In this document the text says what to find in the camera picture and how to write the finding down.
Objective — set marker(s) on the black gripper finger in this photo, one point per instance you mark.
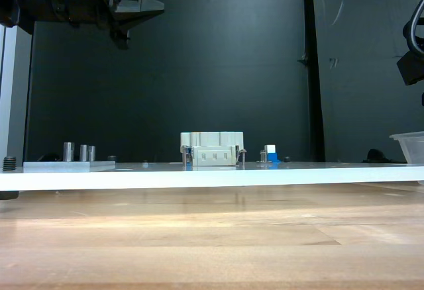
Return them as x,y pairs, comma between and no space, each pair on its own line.
145,7

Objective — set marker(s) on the beige HAN10-E connector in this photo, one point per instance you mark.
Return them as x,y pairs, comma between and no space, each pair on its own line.
212,144

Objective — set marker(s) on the small blue white connector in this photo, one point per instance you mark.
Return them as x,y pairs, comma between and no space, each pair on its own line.
271,157

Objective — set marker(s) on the clear plastic tub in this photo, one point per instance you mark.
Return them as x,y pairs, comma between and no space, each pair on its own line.
412,147

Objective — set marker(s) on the black board screw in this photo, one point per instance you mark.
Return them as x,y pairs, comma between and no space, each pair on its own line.
112,158
10,164
287,159

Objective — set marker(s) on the white mounting board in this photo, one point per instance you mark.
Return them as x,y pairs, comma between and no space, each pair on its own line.
212,177

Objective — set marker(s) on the black rubber board foot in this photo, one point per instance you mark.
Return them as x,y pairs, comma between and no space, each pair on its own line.
9,195

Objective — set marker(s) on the black aluminium frame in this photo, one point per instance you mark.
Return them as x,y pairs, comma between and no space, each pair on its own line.
313,71

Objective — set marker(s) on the short metal post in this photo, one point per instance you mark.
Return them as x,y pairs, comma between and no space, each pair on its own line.
83,153
92,154
68,152

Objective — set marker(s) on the aluminium base plate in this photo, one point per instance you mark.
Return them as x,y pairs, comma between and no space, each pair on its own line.
66,167

